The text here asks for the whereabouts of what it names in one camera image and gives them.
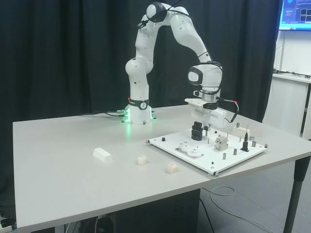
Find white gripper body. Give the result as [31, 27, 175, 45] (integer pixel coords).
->
[191, 107, 229, 129]

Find long white peg holder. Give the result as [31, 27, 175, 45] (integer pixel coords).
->
[232, 126, 251, 137]
[92, 147, 114, 161]

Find flat white mounting plate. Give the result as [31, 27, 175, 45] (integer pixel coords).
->
[184, 98, 207, 108]

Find white task board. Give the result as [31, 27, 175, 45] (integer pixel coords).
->
[145, 120, 269, 177]

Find black USB plug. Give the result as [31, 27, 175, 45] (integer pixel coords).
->
[240, 123, 250, 152]

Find white cabinet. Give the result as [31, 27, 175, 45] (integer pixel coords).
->
[263, 70, 311, 140]

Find black cabinet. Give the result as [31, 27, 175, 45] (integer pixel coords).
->
[106, 188, 201, 233]

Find dark table leg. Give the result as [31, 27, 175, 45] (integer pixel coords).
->
[284, 155, 311, 233]

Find blue screen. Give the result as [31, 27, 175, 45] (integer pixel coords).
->
[278, 0, 311, 31]

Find black curtain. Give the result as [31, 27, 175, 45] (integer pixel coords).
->
[0, 0, 285, 219]

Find grey floor cable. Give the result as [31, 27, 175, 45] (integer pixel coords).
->
[201, 185, 292, 229]

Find black base cables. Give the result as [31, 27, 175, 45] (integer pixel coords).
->
[81, 109, 128, 118]

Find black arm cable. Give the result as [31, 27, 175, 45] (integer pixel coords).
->
[137, 2, 223, 98]

